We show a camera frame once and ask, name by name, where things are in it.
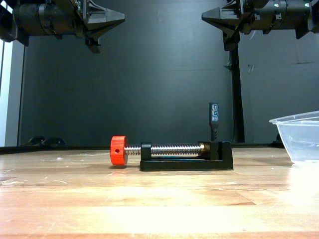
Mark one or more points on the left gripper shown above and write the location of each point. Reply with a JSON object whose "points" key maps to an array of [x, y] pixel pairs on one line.
{"points": [[83, 15]]}

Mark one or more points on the clear plastic container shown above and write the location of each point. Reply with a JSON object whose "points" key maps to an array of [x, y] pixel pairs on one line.
{"points": [[301, 139]]}

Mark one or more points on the black clamp with red knob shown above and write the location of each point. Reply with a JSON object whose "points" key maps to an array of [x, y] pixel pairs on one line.
{"points": [[174, 156]]}

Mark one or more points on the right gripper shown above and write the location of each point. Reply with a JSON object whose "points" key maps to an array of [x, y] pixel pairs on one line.
{"points": [[243, 17]]}

